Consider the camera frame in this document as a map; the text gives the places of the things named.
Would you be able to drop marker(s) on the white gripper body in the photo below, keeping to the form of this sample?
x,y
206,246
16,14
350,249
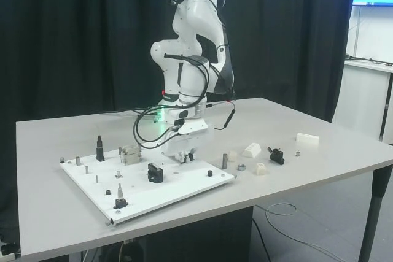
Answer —
x,y
196,142

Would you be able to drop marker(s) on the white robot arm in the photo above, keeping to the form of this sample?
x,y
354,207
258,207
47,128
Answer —
x,y
190,22

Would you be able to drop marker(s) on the white mounting plate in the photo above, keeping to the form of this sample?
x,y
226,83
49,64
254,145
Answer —
x,y
195,127

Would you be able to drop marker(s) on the black connector block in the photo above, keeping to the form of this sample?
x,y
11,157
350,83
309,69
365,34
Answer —
x,y
155,173

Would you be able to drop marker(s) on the tall metal round peg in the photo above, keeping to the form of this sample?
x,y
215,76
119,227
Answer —
x,y
224,160

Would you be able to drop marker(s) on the white wedge-shaped holder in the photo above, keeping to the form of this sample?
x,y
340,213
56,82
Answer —
x,y
251,151

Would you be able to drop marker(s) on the white task board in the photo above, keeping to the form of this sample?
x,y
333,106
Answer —
x,y
138,194

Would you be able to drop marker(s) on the white cube holder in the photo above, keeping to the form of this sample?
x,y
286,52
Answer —
x,y
259,169

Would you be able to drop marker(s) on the metal BNC plug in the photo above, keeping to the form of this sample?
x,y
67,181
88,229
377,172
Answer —
x,y
119,193

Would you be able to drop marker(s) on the black box under table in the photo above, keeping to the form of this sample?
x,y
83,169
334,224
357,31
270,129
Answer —
x,y
199,237

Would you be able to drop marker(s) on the black D-SUB plug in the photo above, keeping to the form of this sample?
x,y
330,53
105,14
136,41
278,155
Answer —
x,y
277,156

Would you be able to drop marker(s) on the black waterproof plug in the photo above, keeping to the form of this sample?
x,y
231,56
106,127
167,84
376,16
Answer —
x,y
99,150

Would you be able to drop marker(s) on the thick metal round peg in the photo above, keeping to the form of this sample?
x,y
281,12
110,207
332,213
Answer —
x,y
78,161

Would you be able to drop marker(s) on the long white holder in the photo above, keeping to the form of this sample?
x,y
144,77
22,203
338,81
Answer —
x,y
307,138

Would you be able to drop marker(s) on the black curtains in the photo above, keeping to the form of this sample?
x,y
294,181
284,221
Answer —
x,y
76,35

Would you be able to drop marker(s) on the black table leg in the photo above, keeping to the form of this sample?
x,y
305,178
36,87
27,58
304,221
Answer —
x,y
373,219

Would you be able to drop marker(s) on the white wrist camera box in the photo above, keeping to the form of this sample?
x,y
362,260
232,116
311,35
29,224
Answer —
x,y
184,112

